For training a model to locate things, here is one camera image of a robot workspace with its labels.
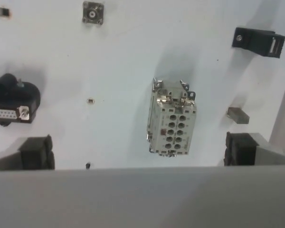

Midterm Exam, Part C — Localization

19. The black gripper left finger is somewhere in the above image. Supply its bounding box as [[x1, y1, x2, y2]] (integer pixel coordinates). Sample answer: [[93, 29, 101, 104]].
[[0, 134, 55, 171]]

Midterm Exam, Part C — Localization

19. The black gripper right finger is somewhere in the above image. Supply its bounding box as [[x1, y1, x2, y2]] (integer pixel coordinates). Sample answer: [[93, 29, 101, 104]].
[[224, 132, 285, 167]]

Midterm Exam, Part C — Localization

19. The grey waterproof plug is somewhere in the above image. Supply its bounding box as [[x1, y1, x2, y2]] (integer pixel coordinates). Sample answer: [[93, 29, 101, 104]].
[[146, 80, 197, 158]]

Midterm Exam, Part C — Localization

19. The metal square peg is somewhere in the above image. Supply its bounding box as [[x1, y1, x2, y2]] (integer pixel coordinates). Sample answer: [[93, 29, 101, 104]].
[[227, 106, 250, 124]]

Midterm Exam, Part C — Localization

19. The black D-SUB plug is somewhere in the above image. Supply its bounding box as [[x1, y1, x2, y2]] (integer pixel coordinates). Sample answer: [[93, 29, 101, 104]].
[[0, 73, 41, 128]]

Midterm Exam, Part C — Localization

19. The white task board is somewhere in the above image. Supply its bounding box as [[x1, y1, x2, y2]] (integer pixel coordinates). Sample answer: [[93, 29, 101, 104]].
[[0, 0, 285, 171]]

